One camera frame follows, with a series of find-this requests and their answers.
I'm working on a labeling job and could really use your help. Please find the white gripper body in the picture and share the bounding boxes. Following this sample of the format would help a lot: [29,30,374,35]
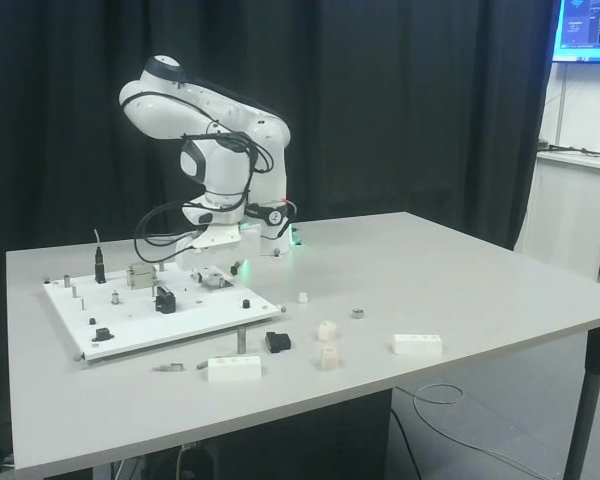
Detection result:
[176,228,261,275]

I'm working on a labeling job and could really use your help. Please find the black D-SUB plug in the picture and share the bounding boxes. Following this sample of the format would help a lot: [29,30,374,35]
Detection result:
[154,285,177,315]

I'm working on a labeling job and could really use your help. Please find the metal D-SUB socket block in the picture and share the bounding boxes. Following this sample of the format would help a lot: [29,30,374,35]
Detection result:
[126,264,160,292]

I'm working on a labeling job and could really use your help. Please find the white task board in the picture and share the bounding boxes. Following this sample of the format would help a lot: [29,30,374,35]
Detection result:
[43,255,284,363]

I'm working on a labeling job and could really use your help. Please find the long white holder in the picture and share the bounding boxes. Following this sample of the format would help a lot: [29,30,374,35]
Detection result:
[207,354,264,384]
[391,332,444,356]

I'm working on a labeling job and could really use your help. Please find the black curtains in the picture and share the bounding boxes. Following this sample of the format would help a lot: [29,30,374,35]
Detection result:
[0,0,564,446]

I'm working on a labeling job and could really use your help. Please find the white cabinet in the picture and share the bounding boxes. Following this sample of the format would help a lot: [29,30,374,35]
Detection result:
[518,148,600,290]

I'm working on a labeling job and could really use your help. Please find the dark table leg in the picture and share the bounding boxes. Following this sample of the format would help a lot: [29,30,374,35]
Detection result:
[563,319,600,480]

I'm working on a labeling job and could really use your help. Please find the blue screen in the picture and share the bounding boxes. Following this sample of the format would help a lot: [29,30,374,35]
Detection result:
[550,0,600,65]

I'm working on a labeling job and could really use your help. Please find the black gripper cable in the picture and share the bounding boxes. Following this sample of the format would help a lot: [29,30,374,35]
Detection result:
[133,201,204,262]

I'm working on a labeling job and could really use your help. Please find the black plug without cable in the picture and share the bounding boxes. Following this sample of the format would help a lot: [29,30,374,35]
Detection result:
[264,330,293,354]

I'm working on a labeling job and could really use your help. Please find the black waterproof plug grey cable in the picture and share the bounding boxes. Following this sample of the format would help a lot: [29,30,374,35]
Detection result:
[92,228,108,285]

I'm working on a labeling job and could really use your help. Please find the black floor cable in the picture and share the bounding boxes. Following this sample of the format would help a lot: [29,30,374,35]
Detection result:
[389,408,434,480]

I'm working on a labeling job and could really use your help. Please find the grey floor cable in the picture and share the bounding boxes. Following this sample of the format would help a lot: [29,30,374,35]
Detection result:
[411,383,567,472]

